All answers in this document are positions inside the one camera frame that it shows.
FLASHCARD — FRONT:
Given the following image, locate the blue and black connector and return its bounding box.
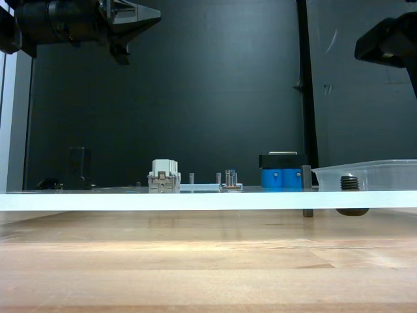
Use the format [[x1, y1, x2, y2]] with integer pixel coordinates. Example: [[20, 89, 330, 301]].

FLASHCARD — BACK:
[[259, 151, 309, 189]]

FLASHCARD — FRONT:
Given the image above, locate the black backdrop post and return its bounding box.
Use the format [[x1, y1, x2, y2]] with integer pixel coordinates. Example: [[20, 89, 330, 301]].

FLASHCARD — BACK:
[[293, 0, 319, 170]]

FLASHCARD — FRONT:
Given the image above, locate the grey metal peg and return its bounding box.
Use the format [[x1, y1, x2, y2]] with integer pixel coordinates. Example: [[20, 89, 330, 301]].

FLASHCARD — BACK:
[[301, 165, 315, 218]]

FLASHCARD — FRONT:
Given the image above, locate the small silver metal connector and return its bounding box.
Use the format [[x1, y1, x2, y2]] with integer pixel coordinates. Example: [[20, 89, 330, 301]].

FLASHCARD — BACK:
[[218, 168, 244, 192]]

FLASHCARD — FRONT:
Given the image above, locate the silver metal mounting block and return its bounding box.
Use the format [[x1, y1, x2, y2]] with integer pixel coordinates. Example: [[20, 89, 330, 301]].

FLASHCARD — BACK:
[[179, 183, 220, 192]]

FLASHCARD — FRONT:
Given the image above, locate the clear plastic tub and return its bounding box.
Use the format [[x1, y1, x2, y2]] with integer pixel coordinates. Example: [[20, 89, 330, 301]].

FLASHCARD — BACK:
[[311, 158, 417, 191]]

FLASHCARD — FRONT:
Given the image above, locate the beige connector housing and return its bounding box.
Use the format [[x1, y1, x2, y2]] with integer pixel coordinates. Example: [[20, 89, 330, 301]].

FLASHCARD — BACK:
[[147, 158, 182, 194]]

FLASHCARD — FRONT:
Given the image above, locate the black threaded bolt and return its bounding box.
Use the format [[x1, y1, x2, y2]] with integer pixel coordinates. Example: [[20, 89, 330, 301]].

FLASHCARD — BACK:
[[335, 175, 371, 217]]

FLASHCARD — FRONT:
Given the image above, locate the white board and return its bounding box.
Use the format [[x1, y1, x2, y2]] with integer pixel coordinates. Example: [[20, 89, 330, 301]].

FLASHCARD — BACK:
[[0, 185, 417, 213]]

